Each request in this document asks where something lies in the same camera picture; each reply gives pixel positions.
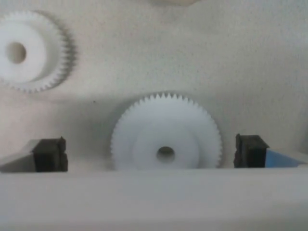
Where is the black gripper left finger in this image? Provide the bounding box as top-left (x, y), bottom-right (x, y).
top-left (0, 136), bottom-right (68, 173)

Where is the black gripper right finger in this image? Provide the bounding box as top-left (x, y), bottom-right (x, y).
top-left (234, 133), bottom-right (302, 169)

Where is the white large gear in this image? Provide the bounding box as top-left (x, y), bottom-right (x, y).
top-left (110, 91), bottom-right (223, 170)

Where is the white medium gear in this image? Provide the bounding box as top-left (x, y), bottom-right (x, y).
top-left (0, 10), bottom-right (77, 94)

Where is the small white cube holder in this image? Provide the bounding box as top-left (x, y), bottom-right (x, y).
top-left (150, 0), bottom-right (200, 6)

